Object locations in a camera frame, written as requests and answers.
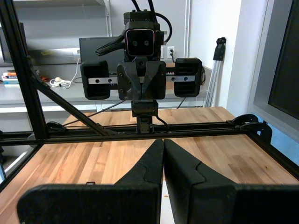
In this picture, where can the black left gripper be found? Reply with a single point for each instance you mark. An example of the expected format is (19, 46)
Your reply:
(95, 80)

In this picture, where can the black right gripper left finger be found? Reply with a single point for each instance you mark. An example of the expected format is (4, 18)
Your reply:
(105, 205)

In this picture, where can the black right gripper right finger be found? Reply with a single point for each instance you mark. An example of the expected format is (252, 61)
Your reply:
(222, 205)

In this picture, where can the white task board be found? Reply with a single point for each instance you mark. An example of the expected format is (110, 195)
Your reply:
(166, 210)

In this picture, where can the black monitor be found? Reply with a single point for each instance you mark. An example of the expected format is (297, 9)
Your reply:
(93, 51)

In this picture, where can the grey office desk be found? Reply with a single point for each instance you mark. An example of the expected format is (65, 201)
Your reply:
(70, 93)

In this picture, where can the grey tripod with black head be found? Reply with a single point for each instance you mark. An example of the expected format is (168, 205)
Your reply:
(219, 50)

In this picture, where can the stack of books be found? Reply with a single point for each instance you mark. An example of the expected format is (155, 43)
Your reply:
(10, 79)

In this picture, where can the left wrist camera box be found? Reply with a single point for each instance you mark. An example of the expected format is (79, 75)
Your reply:
(140, 43)

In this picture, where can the white wall outlet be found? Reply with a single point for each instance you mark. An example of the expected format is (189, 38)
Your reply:
(170, 51)

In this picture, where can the black aluminium table frame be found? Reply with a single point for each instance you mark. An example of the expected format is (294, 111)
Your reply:
(23, 70)

